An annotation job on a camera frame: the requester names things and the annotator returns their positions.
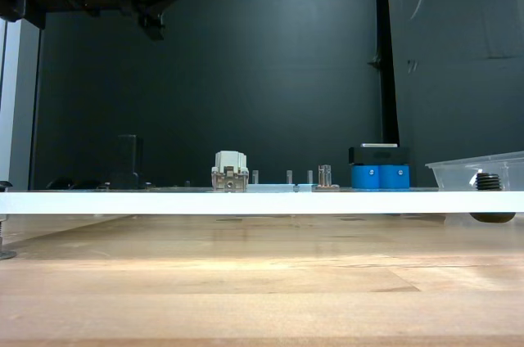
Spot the beige many-pin connector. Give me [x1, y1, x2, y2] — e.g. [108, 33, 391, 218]
[210, 151, 250, 192]

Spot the clear plastic container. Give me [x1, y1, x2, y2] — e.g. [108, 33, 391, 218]
[424, 150, 524, 193]

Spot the black upright block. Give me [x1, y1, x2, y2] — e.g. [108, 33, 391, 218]
[107, 133, 151, 191]

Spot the black threaded stud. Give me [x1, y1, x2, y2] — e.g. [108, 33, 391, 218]
[476, 172, 504, 192]

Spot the black flat block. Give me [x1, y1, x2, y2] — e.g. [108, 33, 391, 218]
[348, 146, 412, 167]

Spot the pale blue flat plate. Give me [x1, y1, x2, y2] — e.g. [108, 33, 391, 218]
[248, 183, 314, 193]

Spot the blue socket block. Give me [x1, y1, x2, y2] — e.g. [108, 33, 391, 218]
[350, 164, 382, 192]
[380, 164, 411, 192]

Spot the white task board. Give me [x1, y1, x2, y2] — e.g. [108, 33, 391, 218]
[0, 187, 524, 216]

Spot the black frame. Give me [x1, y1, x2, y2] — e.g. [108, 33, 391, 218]
[367, 0, 401, 146]

